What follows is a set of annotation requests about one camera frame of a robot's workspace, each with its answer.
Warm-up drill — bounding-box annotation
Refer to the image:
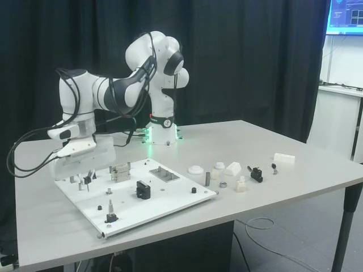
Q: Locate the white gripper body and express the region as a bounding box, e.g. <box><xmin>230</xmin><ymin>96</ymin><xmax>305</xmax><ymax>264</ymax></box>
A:
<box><xmin>49</xmin><ymin>140</ymin><xmax>117</xmax><ymax>181</ymax></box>

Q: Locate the flat white mounting plate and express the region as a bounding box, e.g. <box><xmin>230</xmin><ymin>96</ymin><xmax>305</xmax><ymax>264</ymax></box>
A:
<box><xmin>56</xmin><ymin>137</ymin><xmax>96</xmax><ymax>158</ymax></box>

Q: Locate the black D-SUB plug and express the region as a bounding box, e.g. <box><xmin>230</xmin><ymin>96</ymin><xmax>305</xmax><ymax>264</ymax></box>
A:
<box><xmin>136</xmin><ymin>180</ymin><xmax>152</xmax><ymax>199</ymax></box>

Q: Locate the white task board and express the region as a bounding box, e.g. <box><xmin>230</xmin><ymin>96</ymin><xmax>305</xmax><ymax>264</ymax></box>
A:
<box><xmin>53</xmin><ymin>158</ymin><xmax>218</xmax><ymax>240</ymax></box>

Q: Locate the black box under table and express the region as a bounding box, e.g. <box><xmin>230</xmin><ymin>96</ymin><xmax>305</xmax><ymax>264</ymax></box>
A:
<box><xmin>132</xmin><ymin>219</ymin><xmax>237</xmax><ymax>272</ymax></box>

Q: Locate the white wedge holder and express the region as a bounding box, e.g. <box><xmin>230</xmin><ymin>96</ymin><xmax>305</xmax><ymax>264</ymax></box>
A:
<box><xmin>223</xmin><ymin>160</ymin><xmax>242</xmax><ymax>177</ymax></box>

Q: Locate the black plug with metal pin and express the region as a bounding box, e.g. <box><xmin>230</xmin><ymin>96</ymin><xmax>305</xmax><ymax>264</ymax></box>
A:
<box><xmin>247</xmin><ymin>165</ymin><xmax>263</xmax><ymax>182</ymax></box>

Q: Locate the black curtain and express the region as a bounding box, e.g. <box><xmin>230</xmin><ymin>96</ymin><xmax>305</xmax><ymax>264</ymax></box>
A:
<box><xmin>0</xmin><ymin>0</ymin><xmax>327</xmax><ymax>252</ymax></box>

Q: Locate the long white holder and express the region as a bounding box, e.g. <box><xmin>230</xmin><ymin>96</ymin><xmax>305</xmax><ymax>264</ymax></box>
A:
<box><xmin>273</xmin><ymin>152</ymin><xmax>297</xmax><ymax>164</ymax></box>

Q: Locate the white cabinet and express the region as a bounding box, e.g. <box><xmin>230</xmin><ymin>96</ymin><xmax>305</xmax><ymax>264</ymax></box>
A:
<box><xmin>307</xmin><ymin>84</ymin><xmax>363</xmax><ymax>165</ymax></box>

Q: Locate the black table leg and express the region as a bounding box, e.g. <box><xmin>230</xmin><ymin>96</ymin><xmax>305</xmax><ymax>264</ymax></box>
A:
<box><xmin>331</xmin><ymin>185</ymin><xmax>360</xmax><ymax>272</ymax></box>

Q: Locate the blue screen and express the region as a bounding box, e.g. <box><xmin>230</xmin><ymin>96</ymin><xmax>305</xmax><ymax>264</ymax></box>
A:
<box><xmin>325</xmin><ymin>0</ymin><xmax>363</xmax><ymax>36</ymax></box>

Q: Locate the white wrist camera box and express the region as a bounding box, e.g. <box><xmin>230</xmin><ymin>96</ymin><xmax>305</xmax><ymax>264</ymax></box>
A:
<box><xmin>47</xmin><ymin>124</ymin><xmax>80</xmax><ymax>141</ymax></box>

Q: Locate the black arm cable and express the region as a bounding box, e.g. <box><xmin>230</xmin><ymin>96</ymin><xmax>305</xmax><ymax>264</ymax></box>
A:
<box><xmin>56</xmin><ymin>30</ymin><xmax>159</xmax><ymax>148</ymax></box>

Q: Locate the black looping camera cable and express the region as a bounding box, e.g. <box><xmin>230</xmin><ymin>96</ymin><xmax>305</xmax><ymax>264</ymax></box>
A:
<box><xmin>6</xmin><ymin>124</ymin><xmax>71</xmax><ymax>179</ymax></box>

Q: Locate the grey floor cable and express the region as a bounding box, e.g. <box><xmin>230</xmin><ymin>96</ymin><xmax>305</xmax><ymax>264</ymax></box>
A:
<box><xmin>244</xmin><ymin>217</ymin><xmax>336</xmax><ymax>267</ymax></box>

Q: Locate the black floor cable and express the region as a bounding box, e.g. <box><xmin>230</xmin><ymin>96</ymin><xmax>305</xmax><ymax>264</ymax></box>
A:
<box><xmin>232</xmin><ymin>231</ymin><xmax>256</xmax><ymax>272</ymax></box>

